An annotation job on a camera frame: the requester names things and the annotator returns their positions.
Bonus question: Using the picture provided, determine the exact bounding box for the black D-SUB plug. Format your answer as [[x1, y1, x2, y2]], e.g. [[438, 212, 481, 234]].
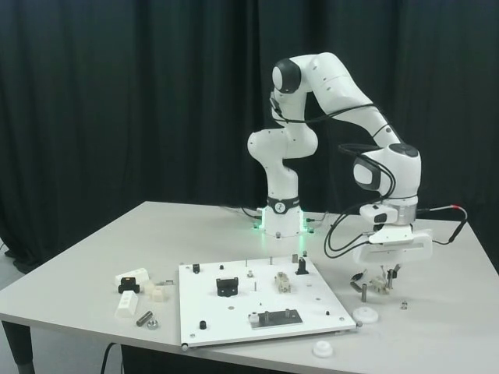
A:
[[117, 277, 141, 295]]

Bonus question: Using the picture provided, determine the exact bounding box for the black cabinet under table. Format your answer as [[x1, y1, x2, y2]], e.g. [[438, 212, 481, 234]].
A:
[[119, 344, 391, 374]]

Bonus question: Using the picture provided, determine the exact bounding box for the white large gear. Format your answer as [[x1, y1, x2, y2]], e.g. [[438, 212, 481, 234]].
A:
[[352, 306, 380, 325]]

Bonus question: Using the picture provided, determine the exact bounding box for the black base cable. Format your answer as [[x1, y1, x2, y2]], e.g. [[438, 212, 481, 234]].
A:
[[221, 204, 266, 219]]

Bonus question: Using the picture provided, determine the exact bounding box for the white holder with holes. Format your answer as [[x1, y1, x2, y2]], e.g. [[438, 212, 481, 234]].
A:
[[113, 292, 140, 320]]

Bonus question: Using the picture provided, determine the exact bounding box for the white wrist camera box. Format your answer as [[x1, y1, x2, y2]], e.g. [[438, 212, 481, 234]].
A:
[[359, 203, 399, 228]]

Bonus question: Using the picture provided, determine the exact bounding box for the dark table leg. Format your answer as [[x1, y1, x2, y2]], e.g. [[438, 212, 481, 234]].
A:
[[0, 320, 35, 374]]

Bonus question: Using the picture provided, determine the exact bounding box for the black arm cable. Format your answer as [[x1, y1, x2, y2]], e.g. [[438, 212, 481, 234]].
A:
[[324, 143, 393, 261]]

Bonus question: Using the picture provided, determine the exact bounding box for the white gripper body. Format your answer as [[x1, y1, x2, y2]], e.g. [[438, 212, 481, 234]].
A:
[[350, 228, 434, 267]]

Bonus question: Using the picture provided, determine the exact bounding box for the black curtain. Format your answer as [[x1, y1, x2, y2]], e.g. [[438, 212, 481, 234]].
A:
[[0, 0, 499, 291]]

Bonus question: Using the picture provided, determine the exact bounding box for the black floor cable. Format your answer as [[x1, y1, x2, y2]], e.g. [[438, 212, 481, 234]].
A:
[[100, 341, 122, 374]]

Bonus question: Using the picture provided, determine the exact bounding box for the small white peg holder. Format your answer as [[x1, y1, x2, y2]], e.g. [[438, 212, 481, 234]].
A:
[[369, 277, 392, 296]]

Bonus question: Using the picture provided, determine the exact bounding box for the white task board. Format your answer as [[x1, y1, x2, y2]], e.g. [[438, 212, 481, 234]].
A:
[[178, 256, 362, 350]]

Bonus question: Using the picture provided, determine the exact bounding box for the white medium gear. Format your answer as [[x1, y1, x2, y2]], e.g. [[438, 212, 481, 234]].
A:
[[312, 340, 334, 357]]

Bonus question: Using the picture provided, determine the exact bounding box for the white wedge holder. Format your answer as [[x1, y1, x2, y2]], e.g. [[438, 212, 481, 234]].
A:
[[115, 266, 151, 286]]

